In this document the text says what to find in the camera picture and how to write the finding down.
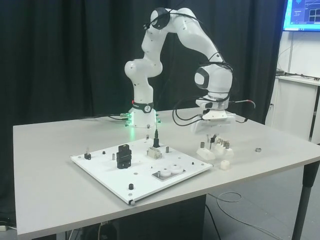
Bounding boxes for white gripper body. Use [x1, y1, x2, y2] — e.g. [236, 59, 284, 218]
[191, 113, 237, 136]

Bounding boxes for white sloped peg holder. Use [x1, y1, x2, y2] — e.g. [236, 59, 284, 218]
[196, 147, 216, 161]
[212, 144, 226, 159]

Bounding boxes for white cabinet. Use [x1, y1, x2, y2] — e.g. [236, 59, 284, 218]
[264, 73, 320, 145]

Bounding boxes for dark table leg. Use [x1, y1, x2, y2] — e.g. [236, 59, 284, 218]
[291, 159, 316, 240]

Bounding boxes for white task board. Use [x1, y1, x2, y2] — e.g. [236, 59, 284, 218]
[70, 136, 213, 206]

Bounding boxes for blue screen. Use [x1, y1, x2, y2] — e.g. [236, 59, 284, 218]
[282, 0, 320, 32]

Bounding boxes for black curtain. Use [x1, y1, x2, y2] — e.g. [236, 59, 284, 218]
[0, 0, 287, 156]

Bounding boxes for black plug with short cable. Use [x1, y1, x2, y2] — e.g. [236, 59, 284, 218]
[152, 129, 161, 149]

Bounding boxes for grey floor cable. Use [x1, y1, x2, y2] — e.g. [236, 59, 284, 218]
[216, 191, 301, 240]

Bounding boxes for black base cable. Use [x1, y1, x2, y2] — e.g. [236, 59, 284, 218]
[83, 113, 131, 122]

